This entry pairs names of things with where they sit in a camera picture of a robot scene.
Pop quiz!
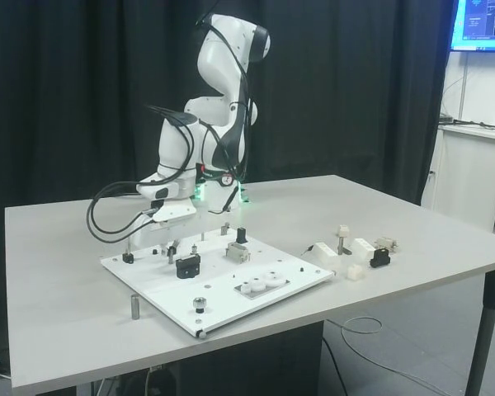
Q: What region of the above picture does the black D-SUB plug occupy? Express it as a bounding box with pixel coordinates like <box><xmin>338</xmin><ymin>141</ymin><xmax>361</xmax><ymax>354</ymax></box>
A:
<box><xmin>174</xmin><ymin>255</ymin><xmax>201</xmax><ymax>279</ymax></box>
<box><xmin>370</xmin><ymin>246</ymin><xmax>392</xmax><ymax>269</ymax></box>

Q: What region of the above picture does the blue screen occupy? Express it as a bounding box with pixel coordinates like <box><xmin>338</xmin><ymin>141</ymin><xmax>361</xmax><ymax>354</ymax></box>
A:
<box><xmin>449</xmin><ymin>0</ymin><xmax>495</xmax><ymax>54</ymax></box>

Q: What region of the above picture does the white block holder with holes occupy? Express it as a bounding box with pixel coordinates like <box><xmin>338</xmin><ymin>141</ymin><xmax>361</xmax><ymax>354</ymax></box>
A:
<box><xmin>353</xmin><ymin>237</ymin><xmax>377</xmax><ymax>258</ymax></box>

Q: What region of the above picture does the white large gear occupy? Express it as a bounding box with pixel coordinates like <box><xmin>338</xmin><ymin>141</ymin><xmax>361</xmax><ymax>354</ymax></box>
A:
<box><xmin>263</xmin><ymin>270</ymin><xmax>286</xmax><ymax>289</ymax></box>

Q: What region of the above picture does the grey floor cable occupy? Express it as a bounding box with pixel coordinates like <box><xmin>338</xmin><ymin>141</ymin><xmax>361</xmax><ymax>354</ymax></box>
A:
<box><xmin>324</xmin><ymin>315</ymin><xmax>474</xmax><ymax>391</ymax></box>

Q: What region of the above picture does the white task board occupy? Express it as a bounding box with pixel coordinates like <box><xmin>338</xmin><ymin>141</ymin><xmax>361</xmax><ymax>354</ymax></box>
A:
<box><xmin>100</xmin><ymin>230</ymin><xmax>336</xmax><ymax>340</ymax></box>

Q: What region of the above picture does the grey rectangular connector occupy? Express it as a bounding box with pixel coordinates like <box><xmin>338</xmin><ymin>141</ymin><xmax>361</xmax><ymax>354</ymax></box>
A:
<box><xmin>374</xmin><ymin>235</ymin><xmax>399</xmax><ymax>252</ymax></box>
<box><xmin>224</xmin><ymin>242</ymin><xmax>251</xmax><ymax>262</ymax></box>

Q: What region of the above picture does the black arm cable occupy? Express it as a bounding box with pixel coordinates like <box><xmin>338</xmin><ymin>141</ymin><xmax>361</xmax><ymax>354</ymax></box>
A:
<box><xmin>146</xmin><ymin>14</ymin><xmax>248</xmax><ymax>191</ymax></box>

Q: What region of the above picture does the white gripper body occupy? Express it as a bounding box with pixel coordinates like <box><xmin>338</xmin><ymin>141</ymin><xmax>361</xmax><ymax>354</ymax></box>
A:
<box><xmin>128</xmin><ymin>199</ymin><xmax>216</xmax><ymax>251</ymax></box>

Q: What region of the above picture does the white cabinet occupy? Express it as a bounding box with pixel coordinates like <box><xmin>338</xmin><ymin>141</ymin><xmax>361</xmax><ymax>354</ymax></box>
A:
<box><xmin>419</xmin><ymin>121</ymin><xmax>495</xmax><ymax>239</ymax></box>

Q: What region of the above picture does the black curtain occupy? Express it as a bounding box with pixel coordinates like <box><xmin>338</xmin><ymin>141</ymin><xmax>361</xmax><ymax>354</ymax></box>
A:
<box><xmin>0</xmin><ymin>0</ymin><xmax>465</xmax><ymax>368</ymax></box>

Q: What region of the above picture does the thin black rod with wire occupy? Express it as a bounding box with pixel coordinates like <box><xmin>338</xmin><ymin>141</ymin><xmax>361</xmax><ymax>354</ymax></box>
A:
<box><xmin>208</xmin><ymin>181</ymin><xmax>240</xmax><ymax>215</ymax></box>

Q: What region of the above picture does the black table leg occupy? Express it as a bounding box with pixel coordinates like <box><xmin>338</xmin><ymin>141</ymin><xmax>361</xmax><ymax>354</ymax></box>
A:
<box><xmin>464</xmin><ymin>263</ymin><xmax>495</xmax><ymax>396</ymax></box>

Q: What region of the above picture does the white metal post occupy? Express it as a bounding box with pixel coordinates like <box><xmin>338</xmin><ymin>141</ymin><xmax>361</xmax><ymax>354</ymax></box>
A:
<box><xmin>457</xmin><ymin>51</ymin><xmax>468</xmax><ymax>125</ymax></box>

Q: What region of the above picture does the long white holder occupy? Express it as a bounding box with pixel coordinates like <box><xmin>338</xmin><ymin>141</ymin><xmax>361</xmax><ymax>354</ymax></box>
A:
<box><xmin>312</xmin><ymin>240</ymin><xmax>342</xmax><ymax>269</ymax></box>

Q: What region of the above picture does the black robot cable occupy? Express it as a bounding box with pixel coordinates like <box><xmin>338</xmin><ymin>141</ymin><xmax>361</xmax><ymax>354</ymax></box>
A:
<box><xmin>92</xmin><ymin>185</ymin><xmax>153</xmax><ymax>239</ymax></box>
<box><xmin>85</xmin><ymin>180</ymin><xmax>149</xmax><ymax>244</ymax></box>

